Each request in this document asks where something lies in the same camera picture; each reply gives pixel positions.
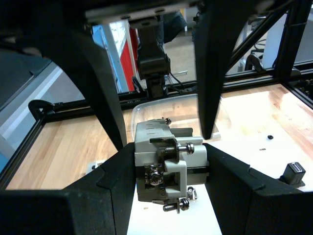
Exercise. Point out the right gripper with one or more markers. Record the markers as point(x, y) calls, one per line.
point(137, 11)

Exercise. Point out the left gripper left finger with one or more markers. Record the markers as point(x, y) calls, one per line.
point(61, 213)

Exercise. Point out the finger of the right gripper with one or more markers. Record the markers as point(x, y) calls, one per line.
point(97, 80)
point(210, 73)

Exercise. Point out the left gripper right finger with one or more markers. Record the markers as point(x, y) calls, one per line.
point(269, 213)

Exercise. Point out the grey HAN10E connector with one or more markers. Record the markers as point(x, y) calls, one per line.
point(151, 151)

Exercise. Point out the red cabinet panel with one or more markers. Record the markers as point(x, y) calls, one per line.
point(126, 56)

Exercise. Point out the clear plastic tub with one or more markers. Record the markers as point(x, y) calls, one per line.
point(171, 107)

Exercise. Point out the grey metal ledge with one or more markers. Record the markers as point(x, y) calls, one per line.
point(36, 90)

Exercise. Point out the white desk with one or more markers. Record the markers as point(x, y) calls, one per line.
point(270, 49)

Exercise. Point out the small silver metal fitting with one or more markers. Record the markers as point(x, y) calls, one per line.
point(192, 193)

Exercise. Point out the white board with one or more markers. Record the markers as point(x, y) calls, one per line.
point(171, 220)

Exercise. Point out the white partition frame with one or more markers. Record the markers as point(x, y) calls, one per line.
point(117, 49)

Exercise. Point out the black aluminium frame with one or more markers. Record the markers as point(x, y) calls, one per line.
point(288, 36)

